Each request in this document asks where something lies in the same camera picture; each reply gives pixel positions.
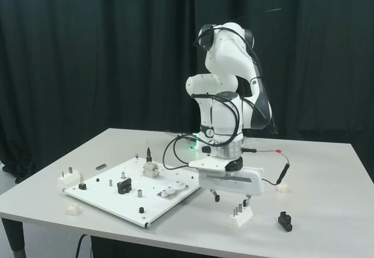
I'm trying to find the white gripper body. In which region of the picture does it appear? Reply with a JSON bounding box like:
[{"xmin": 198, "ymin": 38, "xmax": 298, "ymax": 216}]
[{"xmin": 198, "ymin": 167, "xmax": 265, "ymax": 197}]

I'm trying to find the white peg holder with three pegs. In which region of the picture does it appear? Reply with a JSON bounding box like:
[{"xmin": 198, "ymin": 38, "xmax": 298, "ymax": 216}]
[{"xmin": 227, "ymin": 207, "xmax": 254, "ymax": 228}]

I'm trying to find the white peg holder with two pegs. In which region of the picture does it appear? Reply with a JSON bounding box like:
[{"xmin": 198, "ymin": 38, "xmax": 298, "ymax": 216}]
[{"xmin": 57, "ymin": 171, "xmax": 80, "ymax": 186}]

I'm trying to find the white large gear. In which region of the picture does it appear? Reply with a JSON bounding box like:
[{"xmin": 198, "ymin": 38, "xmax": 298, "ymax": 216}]
[{"xmin": 172, "ymin": 181, "xmax": 187, "ymax": 194}]

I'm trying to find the black D-SUB plug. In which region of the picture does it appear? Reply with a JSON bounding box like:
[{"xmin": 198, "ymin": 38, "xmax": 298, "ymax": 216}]
[{"xmin": 277, "ymin": 211, "xmax": 294, "ymax": 231}]

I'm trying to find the thin black rod with red tag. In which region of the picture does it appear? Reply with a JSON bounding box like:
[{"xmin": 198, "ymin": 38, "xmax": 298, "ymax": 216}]
[{"xmin": 255, "ymin": 148, "xmax": 291, "ymax": 187}]

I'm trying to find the white task board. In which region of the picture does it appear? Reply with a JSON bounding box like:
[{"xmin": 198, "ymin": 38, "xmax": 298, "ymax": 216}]
[{"xmin": 63, "ymin": 157, "xmax": 202, "ymax": 228}]

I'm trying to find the black table leg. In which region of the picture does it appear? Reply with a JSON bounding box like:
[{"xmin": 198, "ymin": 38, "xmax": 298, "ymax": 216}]
[{"xmin": 0, "ymin": 216, "xmax": 25, "ymax": 258}]

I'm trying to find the black curtain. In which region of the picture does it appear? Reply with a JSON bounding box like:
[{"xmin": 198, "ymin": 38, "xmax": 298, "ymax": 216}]
[{"xmin": 0, "ymin": 0, "xmax": 374, "ymax": 184}]

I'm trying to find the black looped cable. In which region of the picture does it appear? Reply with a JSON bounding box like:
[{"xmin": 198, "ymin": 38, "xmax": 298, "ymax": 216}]
[{"xmin": 162, "ymin": 133, "xmax": 207, "ymax": 170}]

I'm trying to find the long black hanging cable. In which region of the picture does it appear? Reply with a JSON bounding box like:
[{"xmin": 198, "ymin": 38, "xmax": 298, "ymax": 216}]
[{"xmin": 245, "ymin": 34, "xmax": 278, "ymax": 136}]

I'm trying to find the black cable under table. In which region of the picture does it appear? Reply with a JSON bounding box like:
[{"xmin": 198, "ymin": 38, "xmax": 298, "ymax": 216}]
[{"xmin": 76, "ymin": 233, "xmax": 89, "ymax": 258}]

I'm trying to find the black cable bundle along arm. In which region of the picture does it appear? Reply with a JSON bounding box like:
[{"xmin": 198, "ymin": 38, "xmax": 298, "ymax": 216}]
[{"xmin": 192, "ymin": 23, "xmax": 258, "ymax": 150}]

